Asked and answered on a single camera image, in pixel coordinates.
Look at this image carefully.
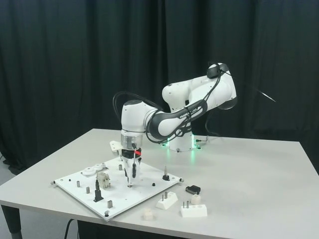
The black hanging cable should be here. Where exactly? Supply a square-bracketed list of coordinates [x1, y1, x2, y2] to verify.
[205, 109, 222, 137]

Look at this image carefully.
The black curtain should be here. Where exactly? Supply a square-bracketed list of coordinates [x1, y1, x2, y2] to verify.
[0, 0, 319, 175]

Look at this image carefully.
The white task board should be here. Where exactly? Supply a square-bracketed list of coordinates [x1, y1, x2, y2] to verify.
[50, 158, 185, 220]

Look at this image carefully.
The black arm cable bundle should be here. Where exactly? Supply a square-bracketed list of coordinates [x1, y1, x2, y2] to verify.
[113, 63, 231, 144]

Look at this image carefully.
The black under-table cabinet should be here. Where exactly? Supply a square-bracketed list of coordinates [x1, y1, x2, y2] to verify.
[77, 221, 200, 239]

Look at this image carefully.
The small cream holder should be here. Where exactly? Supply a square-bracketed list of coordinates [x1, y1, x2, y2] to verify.
[141, 208, 157, 221]

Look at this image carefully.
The black D-SUB plug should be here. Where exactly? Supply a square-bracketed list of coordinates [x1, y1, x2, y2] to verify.
[185, 184, 201, 196]

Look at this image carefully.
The black floor cable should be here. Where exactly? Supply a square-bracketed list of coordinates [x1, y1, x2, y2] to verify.
[65, 218, 76, 239]

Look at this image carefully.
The silver wrist ring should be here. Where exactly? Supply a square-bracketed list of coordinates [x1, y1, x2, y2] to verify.
[120, 134, 144, 150]

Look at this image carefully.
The black waterproof plug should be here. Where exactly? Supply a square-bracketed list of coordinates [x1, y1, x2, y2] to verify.
[161, 164, 170, 182]

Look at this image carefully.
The white wrist camera plate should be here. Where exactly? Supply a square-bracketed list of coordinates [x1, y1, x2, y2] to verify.
[109, 140, 122, 153]

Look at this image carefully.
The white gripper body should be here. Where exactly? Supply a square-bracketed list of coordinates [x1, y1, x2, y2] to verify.
[122, 157, 142, 176]

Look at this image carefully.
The black table leg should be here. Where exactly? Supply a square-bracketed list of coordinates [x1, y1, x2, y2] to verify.
[1, 204, 22, 239]

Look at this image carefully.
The white peg holder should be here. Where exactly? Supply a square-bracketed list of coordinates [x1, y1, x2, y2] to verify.
[155, 192, 178, 210]
[179, 203, 208, 218]

